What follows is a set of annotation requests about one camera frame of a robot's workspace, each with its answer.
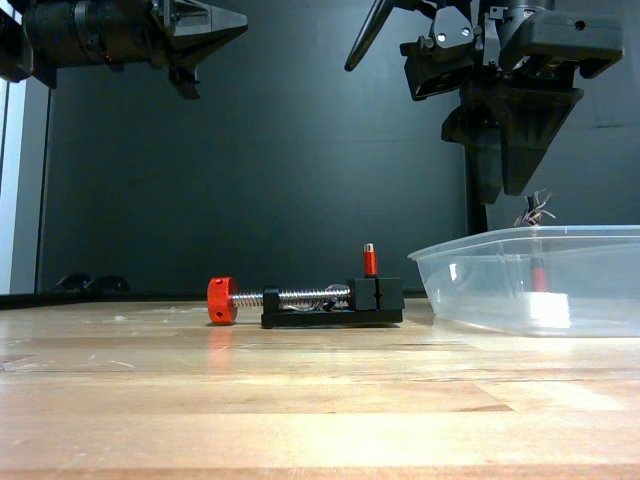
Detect red rca plug braided cable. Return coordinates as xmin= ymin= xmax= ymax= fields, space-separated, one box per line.
xmin=514 ymin=188 xmax=557 ymax=295

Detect red rca socket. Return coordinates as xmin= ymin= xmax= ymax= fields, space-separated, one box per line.
xmin=362 ymin=243 xmax=380 ymax=279

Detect clear plastic tub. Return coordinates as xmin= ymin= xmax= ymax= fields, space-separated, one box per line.
xmin=407 ymin=224 xmax=640 ymax=339

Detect white foam block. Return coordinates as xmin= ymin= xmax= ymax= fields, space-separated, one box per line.
xmin=522 ymin=292 xmax=572 ymax=330

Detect black clamp with red knob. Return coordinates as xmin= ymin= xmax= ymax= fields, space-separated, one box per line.
xmin=206 ymin=275 xmax=405 ymax=330

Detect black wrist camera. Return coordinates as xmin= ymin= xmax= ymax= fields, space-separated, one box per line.
xmin=399 ymin=7 xmax=484 ymax=103

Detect black looped cable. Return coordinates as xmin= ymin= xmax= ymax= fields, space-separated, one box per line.
xmin=343 ymin=0 xmax=399 ymax=73

